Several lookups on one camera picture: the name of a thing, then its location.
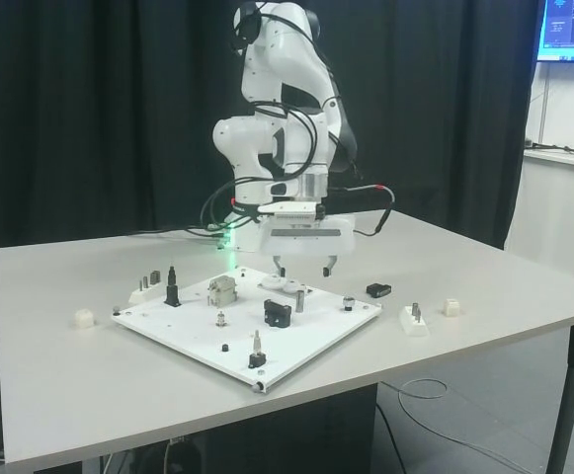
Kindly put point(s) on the black waterproof plug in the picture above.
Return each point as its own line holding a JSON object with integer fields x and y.
{"x": 172, "y": 291}

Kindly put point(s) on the blue screen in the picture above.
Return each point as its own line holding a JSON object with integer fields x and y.
{"x": 570, "y": 29}

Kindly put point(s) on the metal BNC plug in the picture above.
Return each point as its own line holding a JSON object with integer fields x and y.
{"x": 221, "y": 320}

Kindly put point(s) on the black curtain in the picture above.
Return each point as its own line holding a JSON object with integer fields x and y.
{"x": 94, "y": 123}

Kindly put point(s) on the white peg holder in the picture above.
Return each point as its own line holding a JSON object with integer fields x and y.
{"x": 144, "y": 294}
{"x": 415, "y": 326}

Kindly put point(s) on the metal bolt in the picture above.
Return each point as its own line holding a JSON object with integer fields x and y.
{"x": 349, "y": 303}

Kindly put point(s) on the white task board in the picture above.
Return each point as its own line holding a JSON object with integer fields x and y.
{"x": 227, "y": 336}

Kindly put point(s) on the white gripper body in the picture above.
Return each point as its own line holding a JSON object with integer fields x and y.
{"x": 306, "y": 242}

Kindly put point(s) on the black box under table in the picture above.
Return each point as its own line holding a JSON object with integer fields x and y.
{"x": 291, "y": 434}

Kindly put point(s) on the black Ethernet plug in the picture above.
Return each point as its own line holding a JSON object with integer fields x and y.
{"x": 379, "y": 290}

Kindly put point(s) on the small white plug holder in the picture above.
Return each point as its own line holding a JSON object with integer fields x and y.
{"x": 84, "y": 319}
{"x": 451, "y": 306}

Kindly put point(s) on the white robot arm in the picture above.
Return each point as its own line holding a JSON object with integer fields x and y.
{"x": 262, "y": 148}

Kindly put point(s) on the white medium gear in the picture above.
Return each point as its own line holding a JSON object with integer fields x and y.
{"x": 291, "y": 285}

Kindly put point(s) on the metal square peg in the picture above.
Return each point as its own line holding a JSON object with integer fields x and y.
{"x": 155, "y": 277}

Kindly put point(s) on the white large gear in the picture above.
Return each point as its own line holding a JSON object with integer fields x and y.
{"x": 272, "y": 282}

